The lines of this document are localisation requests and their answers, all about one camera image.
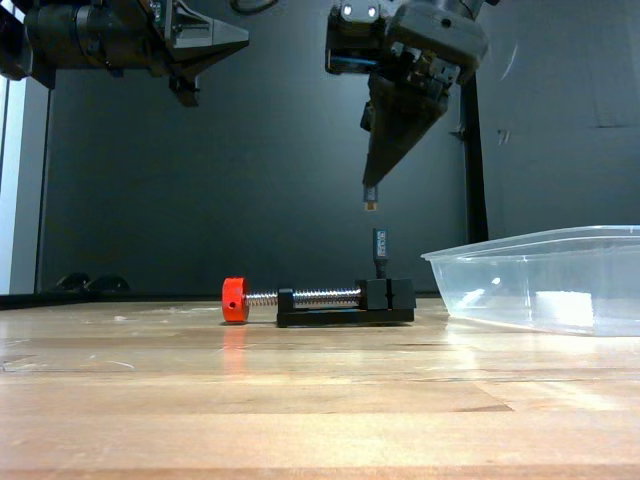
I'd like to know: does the clear plastic container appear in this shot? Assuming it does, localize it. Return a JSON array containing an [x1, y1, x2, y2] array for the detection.
[[420, 224, 640, 338]]

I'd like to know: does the black vise with red knob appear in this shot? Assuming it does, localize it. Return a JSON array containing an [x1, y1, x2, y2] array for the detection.
[[221, 276, 417, 330]]

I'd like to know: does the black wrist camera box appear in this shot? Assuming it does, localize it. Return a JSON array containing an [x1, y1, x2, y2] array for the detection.
[[324, 0, 389, 77]]

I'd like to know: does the black USB-C cable plug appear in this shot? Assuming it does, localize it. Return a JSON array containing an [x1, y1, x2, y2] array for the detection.
[[370, 227, 391, 280]]

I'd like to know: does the black frame corner bracket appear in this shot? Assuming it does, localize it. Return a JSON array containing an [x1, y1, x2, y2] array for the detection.
[[89, 273, 132, 293], [56, 272, 92, 293]]

